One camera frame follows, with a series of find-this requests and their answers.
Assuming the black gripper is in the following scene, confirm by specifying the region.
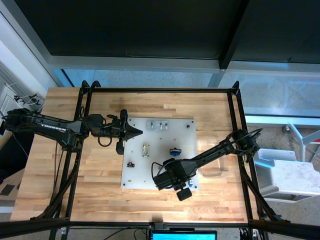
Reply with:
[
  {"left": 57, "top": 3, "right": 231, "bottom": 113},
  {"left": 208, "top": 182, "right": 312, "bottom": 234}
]
[
  {"left": 111, "top": 109, "right": 144, "bottom": 156},
  {"left": 172, "top": 181, "right": 193, "bottom": 202}
]

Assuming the clear plastic tub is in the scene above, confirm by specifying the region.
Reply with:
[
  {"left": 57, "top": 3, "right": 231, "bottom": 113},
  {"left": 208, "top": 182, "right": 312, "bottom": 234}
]
[{"left": 196, "top": 136, "right": 230, "bottom": 179}]

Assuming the screen with blue edge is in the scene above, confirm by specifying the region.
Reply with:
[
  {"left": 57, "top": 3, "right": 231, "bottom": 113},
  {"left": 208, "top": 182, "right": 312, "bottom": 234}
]
[{"left": 149, "top": 230, "right": 218, "bottom": 240}]

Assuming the white board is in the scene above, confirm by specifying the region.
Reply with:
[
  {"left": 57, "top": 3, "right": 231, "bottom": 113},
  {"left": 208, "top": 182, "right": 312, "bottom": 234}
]
[{"left": 120, "top": 116, "right": 201, "bottom": 191}]

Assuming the white plastic stool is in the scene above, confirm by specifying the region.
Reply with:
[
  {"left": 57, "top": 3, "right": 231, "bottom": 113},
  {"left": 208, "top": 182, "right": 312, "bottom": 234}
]
[{"left": 254, "top": 147, "right": 320, "bottom": 204}]

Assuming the cardboard box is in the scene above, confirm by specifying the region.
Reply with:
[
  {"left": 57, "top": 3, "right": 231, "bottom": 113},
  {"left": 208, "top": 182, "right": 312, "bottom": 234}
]
[{"left": 0, "top": 167, "right": 26, "bottom": 201}]

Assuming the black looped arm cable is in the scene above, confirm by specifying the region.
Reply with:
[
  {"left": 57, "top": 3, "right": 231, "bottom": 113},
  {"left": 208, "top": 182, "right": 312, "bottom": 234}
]
[
  {"left": 151, "top": 161, "right": 173, "bottom": 182},
  {"left": 97, "top": 134, "right": 113, "bottom": 148}
]

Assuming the black frame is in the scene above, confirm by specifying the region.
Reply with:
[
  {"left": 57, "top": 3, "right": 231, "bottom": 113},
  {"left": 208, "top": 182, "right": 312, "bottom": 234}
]
[{"left": 0, "top": 79, "right": 320, "bottom": 240}]

